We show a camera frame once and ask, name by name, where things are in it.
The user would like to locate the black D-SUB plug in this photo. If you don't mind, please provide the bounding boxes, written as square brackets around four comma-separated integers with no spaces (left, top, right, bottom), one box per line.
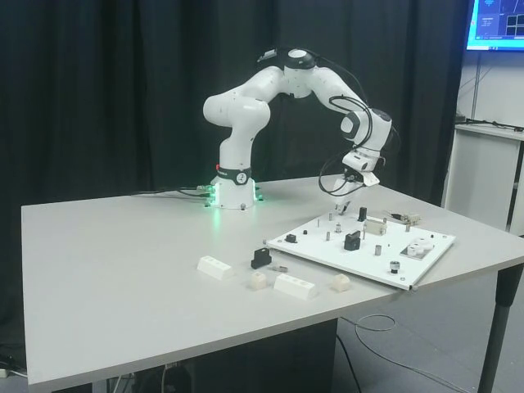
[250,246,273,270]

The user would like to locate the black looped wrist cable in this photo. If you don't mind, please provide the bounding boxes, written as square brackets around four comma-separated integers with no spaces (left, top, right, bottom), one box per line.
[318,151,350,194]

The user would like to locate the white cabinet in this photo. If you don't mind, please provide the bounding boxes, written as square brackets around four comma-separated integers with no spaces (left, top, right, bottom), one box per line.
[444,122,524,237]

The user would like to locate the grey floor cable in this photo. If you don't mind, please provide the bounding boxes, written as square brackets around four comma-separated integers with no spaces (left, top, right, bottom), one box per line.
[354,314,490,393]

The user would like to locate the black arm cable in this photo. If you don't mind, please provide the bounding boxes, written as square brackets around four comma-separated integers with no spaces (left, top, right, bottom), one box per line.
[255,47,400,165]

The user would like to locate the long white peg holder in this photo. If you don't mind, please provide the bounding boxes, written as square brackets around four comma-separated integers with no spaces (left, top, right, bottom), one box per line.
[273,273,319,300]
[196,255,237,281]

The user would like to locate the dark table leg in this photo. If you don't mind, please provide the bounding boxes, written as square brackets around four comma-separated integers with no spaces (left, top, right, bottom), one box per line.
[477,261,524,393]

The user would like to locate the black curtain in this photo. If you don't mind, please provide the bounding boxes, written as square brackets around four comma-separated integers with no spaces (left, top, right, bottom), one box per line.
[0,0,478,208]

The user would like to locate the grey waterproof plug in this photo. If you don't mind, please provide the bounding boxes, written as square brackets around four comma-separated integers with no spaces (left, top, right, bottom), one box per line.
[384,209,422,228]

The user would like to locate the white task board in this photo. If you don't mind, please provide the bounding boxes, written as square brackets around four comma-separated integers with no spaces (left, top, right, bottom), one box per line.
[264,204,457,292]

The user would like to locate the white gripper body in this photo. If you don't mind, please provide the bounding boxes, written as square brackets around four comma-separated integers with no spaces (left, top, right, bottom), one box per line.
[329,175,365,206]

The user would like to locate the black cable on cabinet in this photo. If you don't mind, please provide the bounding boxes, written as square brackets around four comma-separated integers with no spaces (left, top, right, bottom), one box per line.
[454,117,524,133]

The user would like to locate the black floor cable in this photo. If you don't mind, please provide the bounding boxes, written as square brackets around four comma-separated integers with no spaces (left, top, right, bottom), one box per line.
[335,333,372,393]

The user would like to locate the black base cable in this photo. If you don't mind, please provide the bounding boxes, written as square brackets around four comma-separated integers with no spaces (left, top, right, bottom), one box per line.
[134,186,214,200]

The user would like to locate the blue screen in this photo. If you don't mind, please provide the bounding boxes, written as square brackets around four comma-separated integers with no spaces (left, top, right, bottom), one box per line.
[465,0,524,53]

